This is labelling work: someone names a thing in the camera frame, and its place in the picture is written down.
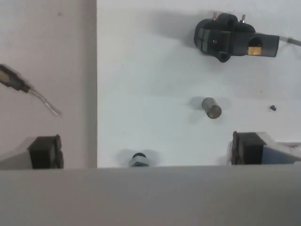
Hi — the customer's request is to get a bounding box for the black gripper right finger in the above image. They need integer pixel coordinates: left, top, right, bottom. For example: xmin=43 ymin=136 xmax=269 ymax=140
xmin=231 ymin=130 xmax=301 ymax=166

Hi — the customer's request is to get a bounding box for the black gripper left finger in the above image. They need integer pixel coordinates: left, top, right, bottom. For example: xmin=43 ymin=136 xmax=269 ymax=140
xmin=0 ymin=134 xmax=64 ymax=170

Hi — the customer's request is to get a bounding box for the black Ethernet plug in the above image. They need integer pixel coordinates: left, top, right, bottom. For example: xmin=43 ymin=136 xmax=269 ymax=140
xmin=194 ymin=11 xmax=301 ymax=64

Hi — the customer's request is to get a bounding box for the metal round peg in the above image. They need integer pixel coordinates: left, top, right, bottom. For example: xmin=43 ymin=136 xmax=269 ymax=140
xmin=201 ymin=97 xmax=222 ymax=119

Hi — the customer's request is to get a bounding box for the black USB plug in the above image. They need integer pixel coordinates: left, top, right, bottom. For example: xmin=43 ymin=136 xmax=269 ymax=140
xmin=0 ymin=63 xmax=63 ymax=117

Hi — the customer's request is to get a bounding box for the metal bolt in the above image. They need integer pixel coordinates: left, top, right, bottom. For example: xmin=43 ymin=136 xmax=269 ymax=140
xmin=128 ymin=152 xmax=151 ymax=168

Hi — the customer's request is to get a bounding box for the white task board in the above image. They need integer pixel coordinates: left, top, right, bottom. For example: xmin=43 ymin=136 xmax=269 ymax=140
xmin=96 ymin=0 xmax=301 ymax=169

